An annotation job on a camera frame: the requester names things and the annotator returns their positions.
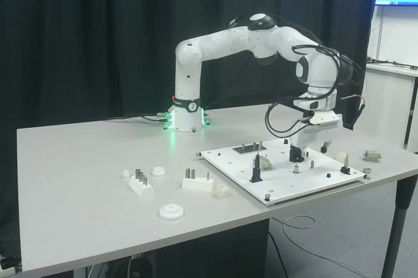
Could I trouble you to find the thin grey floor cable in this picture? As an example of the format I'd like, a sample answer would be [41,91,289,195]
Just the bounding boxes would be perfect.
[267,215,327,278]

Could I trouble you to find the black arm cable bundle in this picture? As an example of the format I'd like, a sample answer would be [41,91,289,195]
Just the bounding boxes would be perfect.
[228,15,365,102]

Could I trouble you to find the black base with metal bolt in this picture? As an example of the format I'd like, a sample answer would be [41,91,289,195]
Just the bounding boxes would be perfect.
[340,153,351,176]

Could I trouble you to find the dark table leg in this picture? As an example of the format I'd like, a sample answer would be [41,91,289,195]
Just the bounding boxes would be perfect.
[390,178,415,278]

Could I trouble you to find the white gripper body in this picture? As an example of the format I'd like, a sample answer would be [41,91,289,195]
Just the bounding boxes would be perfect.
[297,114,344,148]

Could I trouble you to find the white large gear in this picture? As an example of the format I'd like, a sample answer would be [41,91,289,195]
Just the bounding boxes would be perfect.
[159,204,186,220]

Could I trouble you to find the white round peg holder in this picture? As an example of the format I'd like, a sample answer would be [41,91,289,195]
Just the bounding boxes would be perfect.
[128,175,155,198]

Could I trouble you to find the white cabinet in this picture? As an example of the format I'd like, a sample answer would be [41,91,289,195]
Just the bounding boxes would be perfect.
[362,59,418,153]

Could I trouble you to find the white task board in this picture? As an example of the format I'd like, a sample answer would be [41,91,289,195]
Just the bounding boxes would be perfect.
[195,138,372,208]

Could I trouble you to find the flat white mounting plate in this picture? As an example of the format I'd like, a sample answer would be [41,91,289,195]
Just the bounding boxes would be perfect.
[309,110,342,126]

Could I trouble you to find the black looped wrist cable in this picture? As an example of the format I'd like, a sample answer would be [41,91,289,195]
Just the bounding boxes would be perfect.
[264,95,314,144]

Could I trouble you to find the black curtain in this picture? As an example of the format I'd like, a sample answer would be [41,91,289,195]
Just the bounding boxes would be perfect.
[0,0,381,259]

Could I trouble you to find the black base cable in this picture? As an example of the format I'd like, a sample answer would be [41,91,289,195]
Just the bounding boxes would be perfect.
[107,113,170,126]

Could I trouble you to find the black upright plug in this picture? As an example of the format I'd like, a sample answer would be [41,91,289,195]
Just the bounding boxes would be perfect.
[249,153,264,183]

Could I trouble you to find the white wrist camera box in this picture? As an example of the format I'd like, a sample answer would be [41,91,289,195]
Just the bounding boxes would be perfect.
[293,91,338,112]

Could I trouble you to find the white square peg holder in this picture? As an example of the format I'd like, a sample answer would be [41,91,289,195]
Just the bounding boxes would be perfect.
[182,176,216,191]

